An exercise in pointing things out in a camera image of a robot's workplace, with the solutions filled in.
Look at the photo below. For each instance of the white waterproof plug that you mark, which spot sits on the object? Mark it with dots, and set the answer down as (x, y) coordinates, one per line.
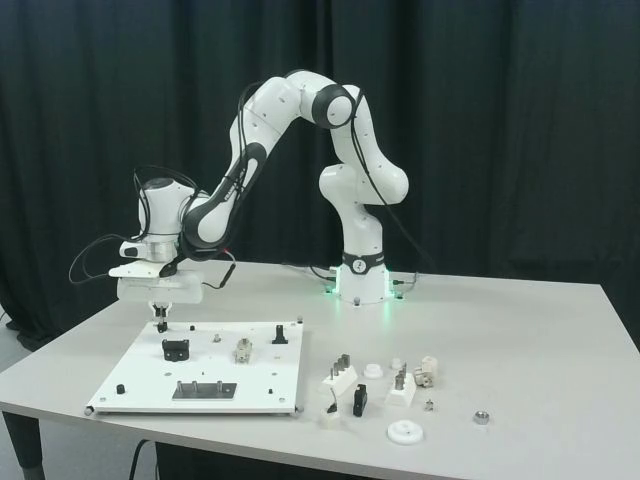
(429, 371)

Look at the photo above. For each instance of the medium metal round peg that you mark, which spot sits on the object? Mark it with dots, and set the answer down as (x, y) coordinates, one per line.
(338, 367)

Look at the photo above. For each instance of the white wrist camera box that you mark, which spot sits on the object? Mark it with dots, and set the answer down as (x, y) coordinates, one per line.
(131, 250)

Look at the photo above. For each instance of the black D-SUB plug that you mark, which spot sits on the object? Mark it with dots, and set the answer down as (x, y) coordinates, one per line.
(360, 400)

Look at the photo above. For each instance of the white large gear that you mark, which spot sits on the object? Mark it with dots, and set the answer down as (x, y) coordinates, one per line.
(400, 436)

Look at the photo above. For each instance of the black Ethernet plug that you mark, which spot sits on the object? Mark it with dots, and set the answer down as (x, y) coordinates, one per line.
(161, 317)

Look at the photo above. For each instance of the white small gear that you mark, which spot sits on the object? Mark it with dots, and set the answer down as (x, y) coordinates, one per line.
(396, 364)

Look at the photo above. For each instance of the large metal round peg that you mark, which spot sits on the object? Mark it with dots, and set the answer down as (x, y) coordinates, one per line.
(346, 364)

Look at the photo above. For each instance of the black curtain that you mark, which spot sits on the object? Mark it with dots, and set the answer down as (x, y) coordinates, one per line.
(100, 100)

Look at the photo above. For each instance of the white task board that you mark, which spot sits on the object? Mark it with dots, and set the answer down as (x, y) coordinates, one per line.
(200, 370)

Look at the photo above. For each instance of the black USB plug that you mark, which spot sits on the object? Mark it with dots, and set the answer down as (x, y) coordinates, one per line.
(332, 410)

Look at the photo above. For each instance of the metal bolt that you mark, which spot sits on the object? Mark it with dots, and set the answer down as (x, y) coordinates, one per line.
(481, 419)

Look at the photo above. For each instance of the white peg holder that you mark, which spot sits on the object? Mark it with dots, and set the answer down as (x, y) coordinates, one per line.
(340, 387)
(400, 397)

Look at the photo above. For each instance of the white medium gear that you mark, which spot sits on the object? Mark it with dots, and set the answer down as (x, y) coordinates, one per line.
(372, 371)

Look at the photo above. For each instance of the metal square peg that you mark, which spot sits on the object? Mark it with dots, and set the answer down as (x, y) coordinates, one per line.
(403, 375)
(397, 383)

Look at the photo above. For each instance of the black table leg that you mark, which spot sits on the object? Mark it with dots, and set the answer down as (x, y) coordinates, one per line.
(22, 445)

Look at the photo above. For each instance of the small white plug holder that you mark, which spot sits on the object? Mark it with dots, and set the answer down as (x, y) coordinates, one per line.
(330, 421)

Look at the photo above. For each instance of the metal BNC plug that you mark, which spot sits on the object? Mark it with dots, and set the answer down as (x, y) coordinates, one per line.
(429, 405)

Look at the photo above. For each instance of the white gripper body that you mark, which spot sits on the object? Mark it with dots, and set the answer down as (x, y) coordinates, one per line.
(160, 291)

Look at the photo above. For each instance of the small metal round peg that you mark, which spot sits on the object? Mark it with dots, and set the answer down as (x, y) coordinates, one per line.
(330, 373)

